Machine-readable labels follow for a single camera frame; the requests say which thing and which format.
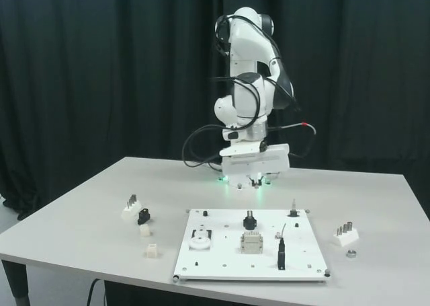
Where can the white medium gear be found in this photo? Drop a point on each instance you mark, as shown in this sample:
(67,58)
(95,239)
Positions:
(202,233)

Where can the black box under table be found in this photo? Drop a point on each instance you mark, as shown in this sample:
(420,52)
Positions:
(141,296)

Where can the white large gear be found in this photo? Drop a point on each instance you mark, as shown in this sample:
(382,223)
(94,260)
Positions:
(200,245)

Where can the metal large round peg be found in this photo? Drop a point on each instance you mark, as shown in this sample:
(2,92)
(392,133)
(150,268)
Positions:
(349,227)

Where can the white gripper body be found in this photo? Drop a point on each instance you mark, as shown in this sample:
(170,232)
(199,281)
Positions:
(255,164)

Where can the white round peg holder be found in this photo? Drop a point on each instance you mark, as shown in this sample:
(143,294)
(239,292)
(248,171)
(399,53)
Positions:
(342,241)

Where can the white square peg holder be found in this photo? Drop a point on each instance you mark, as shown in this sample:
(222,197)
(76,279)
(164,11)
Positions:
(129,215)

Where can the metal medium round peg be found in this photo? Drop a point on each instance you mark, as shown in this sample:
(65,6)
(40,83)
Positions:
(344,229)

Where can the black D-SUB plug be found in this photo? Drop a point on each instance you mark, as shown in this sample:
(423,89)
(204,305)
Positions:
(143,217)

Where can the metal large square peg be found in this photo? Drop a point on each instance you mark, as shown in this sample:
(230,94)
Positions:
(133,199)

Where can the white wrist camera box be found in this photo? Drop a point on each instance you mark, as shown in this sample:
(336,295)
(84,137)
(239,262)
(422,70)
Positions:
(231,134)

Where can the black curtain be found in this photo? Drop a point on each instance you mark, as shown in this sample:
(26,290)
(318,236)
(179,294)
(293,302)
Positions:
(100,67)

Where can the flat white mounting plate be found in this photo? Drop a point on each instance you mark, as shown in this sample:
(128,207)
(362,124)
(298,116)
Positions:
(242,150)

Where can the white task board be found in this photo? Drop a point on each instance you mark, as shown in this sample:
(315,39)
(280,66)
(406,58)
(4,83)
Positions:
(235,259)

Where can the black table leg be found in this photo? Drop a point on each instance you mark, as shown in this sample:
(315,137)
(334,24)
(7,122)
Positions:
(15,286)

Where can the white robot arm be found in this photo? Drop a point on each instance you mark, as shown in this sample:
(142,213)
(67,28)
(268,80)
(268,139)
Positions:
(245,33)

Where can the small white plug holder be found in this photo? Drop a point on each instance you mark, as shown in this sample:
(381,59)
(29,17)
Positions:
(152,251)
(144,231)

